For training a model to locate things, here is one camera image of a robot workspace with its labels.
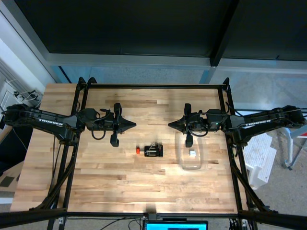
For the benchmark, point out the grey metal stand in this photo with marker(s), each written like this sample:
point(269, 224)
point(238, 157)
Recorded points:
point(291, 148)

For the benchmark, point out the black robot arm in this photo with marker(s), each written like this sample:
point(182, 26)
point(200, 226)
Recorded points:
point(259, 123)
point(48, 121)

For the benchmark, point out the black square pad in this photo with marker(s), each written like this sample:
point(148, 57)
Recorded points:
point(6, 182)

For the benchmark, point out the black vise with red knob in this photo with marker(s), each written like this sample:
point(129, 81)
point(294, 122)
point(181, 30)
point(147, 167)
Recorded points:
point(154, 155)

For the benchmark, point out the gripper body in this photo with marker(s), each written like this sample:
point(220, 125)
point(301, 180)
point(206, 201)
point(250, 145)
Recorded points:
point(201, 123)
point(103, 123)

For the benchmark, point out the black aluminium frame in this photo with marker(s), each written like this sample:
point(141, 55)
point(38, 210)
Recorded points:
point(28, 215)

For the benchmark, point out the clear plastic tub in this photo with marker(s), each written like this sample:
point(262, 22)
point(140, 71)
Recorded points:
point(192, 165)

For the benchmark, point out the black wall post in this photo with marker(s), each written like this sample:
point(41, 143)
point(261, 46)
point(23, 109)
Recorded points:
point(223, 36)

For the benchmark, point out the blue-lit screen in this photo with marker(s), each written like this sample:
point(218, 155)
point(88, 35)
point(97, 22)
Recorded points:
point(175, 226)

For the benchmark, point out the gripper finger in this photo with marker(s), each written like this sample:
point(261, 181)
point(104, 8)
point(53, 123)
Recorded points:
point(126, 121)
point(180, 128)
point(180, 121)
point(125, 127)

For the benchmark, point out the white foam packing block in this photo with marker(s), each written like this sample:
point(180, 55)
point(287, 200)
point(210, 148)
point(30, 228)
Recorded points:
point(259, 163)

